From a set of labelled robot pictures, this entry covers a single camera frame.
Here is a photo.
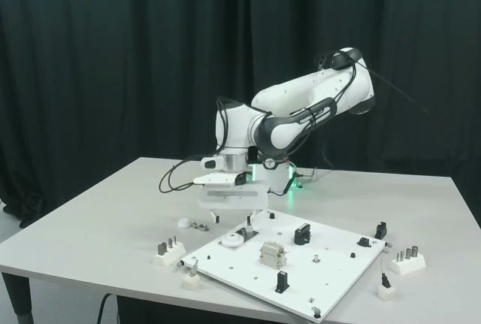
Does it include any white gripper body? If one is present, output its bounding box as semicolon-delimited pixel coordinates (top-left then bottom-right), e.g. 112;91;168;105
195;183;270;211

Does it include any white peg holder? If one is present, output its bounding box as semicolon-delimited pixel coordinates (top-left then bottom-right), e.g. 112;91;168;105
389;254;428;276
152;243;187;266

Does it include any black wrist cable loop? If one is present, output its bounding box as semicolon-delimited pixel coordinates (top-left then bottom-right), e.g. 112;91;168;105
158;97;271;194

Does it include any dark table leg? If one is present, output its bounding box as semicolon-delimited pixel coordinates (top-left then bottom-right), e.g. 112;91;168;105
0;271;31;324

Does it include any white task board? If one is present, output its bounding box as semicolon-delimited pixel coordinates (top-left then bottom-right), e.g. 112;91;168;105
182;207;388;320

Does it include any thin black elbow cable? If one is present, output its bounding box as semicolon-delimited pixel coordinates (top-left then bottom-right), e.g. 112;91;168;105
315;50;430;115

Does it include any black Ethernet plug with cable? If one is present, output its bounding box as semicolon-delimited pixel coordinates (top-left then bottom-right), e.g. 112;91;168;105
379;258;392;289

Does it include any beige waterproof plug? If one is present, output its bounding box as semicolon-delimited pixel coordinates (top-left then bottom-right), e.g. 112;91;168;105
259;241;289;265

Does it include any white large gear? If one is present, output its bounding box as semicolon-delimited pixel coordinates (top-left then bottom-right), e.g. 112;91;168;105
220;235;244;250

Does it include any black base cable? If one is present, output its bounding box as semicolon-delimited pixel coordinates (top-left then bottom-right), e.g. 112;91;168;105
292;139;341;189

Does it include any black curtain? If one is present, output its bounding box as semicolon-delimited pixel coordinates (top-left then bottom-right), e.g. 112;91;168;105
0;0;481;229

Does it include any black cable under table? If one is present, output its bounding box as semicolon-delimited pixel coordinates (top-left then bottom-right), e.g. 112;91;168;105
99;292;118;324

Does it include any small white wrist camera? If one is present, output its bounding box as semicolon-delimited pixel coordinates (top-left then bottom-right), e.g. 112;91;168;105
201;156;223;171

